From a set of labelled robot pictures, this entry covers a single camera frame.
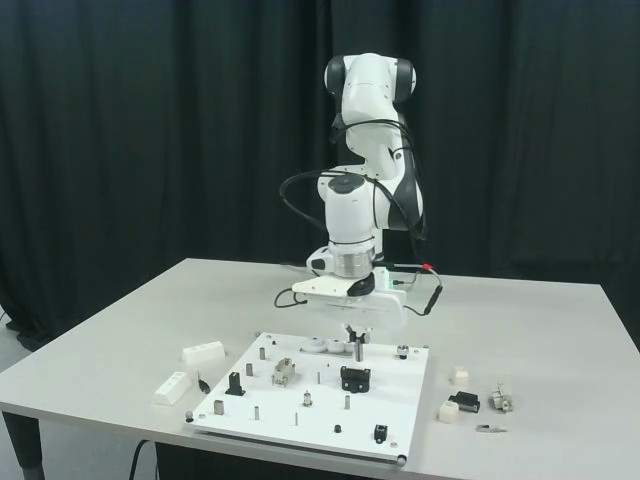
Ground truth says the black curtain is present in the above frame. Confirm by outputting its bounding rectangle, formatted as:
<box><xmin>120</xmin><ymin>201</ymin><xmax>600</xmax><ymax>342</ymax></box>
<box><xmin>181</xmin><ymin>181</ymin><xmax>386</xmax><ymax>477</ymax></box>
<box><xmin>0</xmin><ymin>0</ymin><xmax>640</xmax><ymax>346</ymax></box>

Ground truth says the white task board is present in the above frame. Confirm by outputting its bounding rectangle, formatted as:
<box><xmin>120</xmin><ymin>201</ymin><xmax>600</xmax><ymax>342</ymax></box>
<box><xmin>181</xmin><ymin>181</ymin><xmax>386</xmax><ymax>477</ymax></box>
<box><xmin>185</xmin><ymin>331</ymin><xmax>432</xmax><ymax>467</ymax></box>

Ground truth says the grey table leg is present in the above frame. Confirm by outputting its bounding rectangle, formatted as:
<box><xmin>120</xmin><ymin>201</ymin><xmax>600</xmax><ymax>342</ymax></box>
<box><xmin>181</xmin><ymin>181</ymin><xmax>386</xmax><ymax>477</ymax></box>
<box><xmin>0</xmin><ymin>411</ymin><xmax>42</xmax><ymax>480</ymax></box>

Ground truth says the white square-hole peg holder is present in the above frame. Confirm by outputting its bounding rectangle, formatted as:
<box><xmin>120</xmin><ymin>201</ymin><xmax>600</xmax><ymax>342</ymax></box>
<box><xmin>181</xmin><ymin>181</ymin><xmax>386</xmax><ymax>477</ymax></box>
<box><xmin>151</xmin><ymin>370</ymin><xmax>193</xmax><ymax>407</ymax></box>

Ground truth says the black D-SUB plug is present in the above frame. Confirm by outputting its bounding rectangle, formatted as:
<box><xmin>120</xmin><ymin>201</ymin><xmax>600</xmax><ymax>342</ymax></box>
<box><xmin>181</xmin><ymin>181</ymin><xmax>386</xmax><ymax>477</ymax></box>
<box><xmin>448</xmin><ymin>391</ymin><xmax>482</xmax><ymax>416</ymax></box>

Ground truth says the thick black looped cable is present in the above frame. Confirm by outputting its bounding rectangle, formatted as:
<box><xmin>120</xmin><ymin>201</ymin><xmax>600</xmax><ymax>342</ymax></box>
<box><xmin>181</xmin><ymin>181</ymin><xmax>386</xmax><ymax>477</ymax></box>
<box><xmin>278</xmin><ymin>169</ymin><xmax>351</xmax><ymax>240</ymax></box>

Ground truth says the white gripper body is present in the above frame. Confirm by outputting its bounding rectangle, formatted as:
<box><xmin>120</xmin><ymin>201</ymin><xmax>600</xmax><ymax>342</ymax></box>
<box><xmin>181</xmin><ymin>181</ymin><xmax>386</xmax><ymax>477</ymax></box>
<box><xmin>304</xmin><ymin>288</ymin><xmax>408</xmax><ymax>327</ymax></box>

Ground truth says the white round-hole peg holder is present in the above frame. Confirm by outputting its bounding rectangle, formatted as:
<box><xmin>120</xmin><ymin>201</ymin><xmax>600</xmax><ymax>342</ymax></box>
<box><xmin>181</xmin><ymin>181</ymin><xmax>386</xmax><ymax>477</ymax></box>
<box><xmin>180</xmin><ymin>339</ymin><xmax>226</xmax><ymax>367</ymax></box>

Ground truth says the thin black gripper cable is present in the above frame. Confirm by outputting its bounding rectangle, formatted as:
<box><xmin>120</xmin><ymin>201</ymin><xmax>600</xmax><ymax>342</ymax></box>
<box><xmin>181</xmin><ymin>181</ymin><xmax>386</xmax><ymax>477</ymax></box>
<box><xmin>272</xmin><ymin>288</ymin><xmax>310</xmax><ymax>310</ymax></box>

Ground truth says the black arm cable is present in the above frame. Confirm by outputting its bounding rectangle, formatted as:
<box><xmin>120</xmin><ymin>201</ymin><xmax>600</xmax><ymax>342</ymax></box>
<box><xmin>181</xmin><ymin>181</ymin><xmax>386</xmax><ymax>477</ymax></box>
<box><xmin>328</xmin><ymin>111</ymin><xmax>430</xmax><ymax>242</ymax></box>

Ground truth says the metal waterproof plug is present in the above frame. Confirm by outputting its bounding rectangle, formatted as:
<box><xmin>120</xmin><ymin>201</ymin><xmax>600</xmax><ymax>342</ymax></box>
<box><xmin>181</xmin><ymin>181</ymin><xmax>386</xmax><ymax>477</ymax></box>
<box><xmin>486</xmin><ymin>381</ymin><xmax>517</xmax><ymax>414</ymax></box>

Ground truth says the black cable under table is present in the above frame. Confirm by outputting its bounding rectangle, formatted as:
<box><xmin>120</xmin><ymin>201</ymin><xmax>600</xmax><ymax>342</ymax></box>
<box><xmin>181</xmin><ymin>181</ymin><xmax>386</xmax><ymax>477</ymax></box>
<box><xmin>130</xmin><ymin>438</ymin><xmax>157</xmax><ymax>480</ymax></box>

